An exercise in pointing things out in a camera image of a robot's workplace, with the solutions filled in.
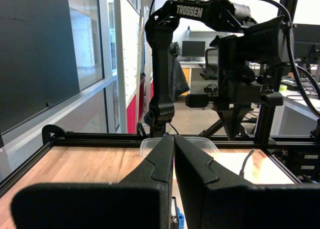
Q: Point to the wide black monitor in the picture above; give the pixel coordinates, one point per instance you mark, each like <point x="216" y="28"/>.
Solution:
<point x="306" y="41"/>

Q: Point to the black d-sub connector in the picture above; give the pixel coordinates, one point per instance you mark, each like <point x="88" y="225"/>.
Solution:
<point x="173" y="210"/>

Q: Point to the green tape roll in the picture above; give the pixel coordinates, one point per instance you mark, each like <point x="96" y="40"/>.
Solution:
<point x="283" y="88"/>

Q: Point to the clear plastic tub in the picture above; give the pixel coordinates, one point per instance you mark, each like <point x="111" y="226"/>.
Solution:
<point x="147" y="146"/>

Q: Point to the black office chair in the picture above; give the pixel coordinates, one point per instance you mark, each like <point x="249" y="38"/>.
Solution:
<point x="211" y="70"/>

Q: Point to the dark hanging jacket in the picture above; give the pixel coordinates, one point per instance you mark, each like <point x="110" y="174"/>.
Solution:
<point x="178" y="74"/>

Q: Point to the white office desk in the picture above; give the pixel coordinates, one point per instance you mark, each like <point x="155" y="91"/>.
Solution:
<point x="193" y="63"/>

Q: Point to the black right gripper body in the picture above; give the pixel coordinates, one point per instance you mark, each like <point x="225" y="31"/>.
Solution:
<point x="235" y="71"/>

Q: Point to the blue connector mount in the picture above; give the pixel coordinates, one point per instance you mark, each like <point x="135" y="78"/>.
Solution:
<point x="181" y="219"/>

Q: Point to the white side desk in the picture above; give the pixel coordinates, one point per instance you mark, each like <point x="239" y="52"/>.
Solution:
<point x="295" y="109"/>

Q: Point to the black aluminium frame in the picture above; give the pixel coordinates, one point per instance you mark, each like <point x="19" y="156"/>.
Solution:
<point x="100" y="137"/>

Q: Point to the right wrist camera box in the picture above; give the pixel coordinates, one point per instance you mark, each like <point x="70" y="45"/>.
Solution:
<point x="267" y="39"/>

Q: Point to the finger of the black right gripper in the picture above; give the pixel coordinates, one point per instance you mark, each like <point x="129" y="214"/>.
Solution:
<point x="228" y="119"/>
<point x="242" y="116"/>

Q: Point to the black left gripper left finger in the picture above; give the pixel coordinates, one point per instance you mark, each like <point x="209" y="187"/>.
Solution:
<point x="100" y="204"/>

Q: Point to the black computer monitor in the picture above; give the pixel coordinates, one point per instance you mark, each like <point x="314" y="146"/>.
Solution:
<point x="193" y="48"/>

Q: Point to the white mounting board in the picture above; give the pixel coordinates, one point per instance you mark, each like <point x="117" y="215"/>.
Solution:
<point x="272" y="177"/>

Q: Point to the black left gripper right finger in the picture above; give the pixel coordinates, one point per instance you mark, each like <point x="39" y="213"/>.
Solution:
<point x="250" y="206"/>

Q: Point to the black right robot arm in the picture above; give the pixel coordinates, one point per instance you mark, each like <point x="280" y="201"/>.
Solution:
<point x="188" y="11"/>

